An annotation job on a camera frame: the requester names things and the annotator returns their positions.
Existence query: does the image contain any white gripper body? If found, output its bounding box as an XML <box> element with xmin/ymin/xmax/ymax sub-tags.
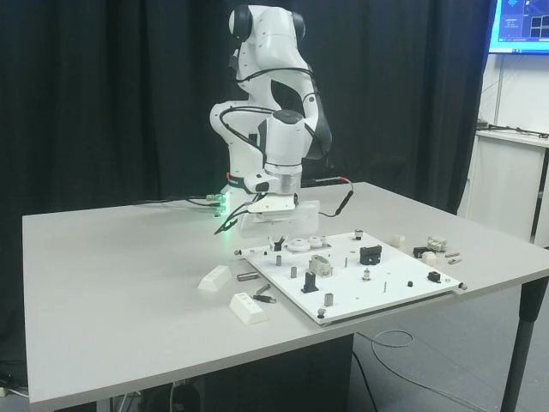
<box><xmin>238</xmin><ymin>200</ymin><xmax>321</xmax><ymax>239</ymax></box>

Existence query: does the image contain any white peg holder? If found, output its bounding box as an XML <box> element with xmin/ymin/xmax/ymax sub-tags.
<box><xmin>197</xmin><ymin>264</ymin><xmax>233</xmax><ymax>294</ymax></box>
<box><xmin>228</xmin><ymin>291</ymin><xmax>268</xmax><ymax>325</ymax></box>

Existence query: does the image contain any white task board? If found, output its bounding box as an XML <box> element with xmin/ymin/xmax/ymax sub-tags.
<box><xmin>233</xmin><ymin>229</ymin><xmax>469</xmax><ymax>330</ymax></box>

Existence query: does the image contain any white cabinet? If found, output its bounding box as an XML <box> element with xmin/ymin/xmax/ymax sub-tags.
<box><xmin>464</xmin><ymin>127</ymin><xmax>549</xmax><ymax>249</ymax></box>

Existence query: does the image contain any black curtain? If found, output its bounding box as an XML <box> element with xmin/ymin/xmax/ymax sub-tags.
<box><xmin>0</xmin><ymin>0</ymin><xmax>504</xmax><ymax>276</ymax></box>

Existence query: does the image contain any black table leg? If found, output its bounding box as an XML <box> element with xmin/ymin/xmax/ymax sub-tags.
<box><xmin>500</xmin><ymin>278</ymin><xmax>538</xmax><ymax>412</ymax></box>

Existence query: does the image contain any blue screen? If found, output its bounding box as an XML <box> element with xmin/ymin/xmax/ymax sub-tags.
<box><xmin>487</xmin><ymin>0</ymin><xmax>549</xmax><ymax>56</ymax></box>

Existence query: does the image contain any thin black rod on wire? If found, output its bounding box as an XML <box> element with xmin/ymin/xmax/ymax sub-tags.
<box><xmin>299</xmin><ymin>174</ymin><xmax>357</xmax><ymax>218</ymax></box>

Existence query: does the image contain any black camera cable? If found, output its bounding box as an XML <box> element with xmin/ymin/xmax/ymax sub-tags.
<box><xmin>214</xmin><ymin>192</ymin><xmax>261</xmax><ymax>236</ymax></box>

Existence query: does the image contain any black base cable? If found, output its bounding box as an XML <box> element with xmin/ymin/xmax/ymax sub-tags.
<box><xmin>143</xmin><ymin>195</ymin><xmax>224</xmax><ymax>209</ymax></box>

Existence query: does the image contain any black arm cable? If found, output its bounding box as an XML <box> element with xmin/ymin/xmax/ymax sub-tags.
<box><xmin>214</xmin><ymin>51</ymin><xmax>334</xmax><ymax>171</ymax></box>

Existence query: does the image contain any grey floor cable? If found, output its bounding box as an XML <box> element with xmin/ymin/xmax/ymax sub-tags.
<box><xmin>370</xmin><ymin>329</ymin><xmax>504</xmax><ymax>412</ymax></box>

